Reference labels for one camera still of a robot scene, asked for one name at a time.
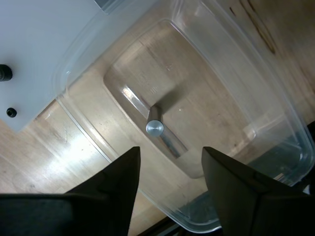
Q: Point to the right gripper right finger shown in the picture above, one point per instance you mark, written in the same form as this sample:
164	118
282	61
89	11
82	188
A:
258	209

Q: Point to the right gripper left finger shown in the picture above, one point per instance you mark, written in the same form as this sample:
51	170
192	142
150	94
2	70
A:
73	214

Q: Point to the short steel cylinder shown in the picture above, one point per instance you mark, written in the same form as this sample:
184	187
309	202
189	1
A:
154	128

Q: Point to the small black screw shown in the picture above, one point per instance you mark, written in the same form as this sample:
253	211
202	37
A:
11	112

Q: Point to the clear plastic tub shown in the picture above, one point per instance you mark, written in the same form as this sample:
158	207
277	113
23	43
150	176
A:
221	86

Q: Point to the round black knob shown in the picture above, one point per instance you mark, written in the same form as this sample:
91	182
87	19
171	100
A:
4	73

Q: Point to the white task board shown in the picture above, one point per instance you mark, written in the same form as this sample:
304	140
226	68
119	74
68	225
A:
37	49

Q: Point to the grey rectangular block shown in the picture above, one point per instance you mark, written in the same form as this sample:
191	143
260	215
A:
118	3

